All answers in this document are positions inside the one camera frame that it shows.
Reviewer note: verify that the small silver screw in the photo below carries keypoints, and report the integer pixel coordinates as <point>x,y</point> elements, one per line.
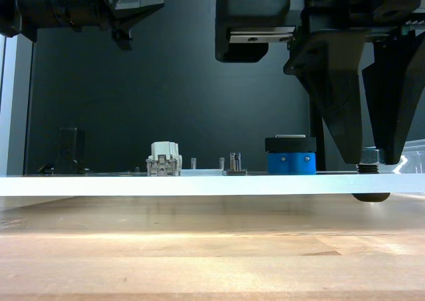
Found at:
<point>193,163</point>
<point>221,163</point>

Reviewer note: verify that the black M12 threaded stud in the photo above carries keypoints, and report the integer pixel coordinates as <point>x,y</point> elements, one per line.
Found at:
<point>368,168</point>

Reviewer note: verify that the white board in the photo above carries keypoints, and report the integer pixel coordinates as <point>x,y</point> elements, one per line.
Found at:
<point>199,184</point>

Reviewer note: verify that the blue and black socket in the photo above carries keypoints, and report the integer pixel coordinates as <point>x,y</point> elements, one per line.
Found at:
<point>289,163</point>

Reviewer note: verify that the silver M12 hex nut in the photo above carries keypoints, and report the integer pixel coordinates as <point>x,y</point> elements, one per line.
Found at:
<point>370,155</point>

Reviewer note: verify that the small metal connector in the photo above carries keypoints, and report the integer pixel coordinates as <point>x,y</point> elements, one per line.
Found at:
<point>235,161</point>

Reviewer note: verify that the clear plastic tub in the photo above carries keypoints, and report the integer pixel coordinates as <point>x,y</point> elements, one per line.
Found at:
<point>415,161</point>

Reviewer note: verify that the black clamp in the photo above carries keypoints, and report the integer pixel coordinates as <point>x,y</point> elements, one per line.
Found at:
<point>71,148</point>

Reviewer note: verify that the beige connector housing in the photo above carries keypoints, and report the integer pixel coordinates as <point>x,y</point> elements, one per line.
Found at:
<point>164,155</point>

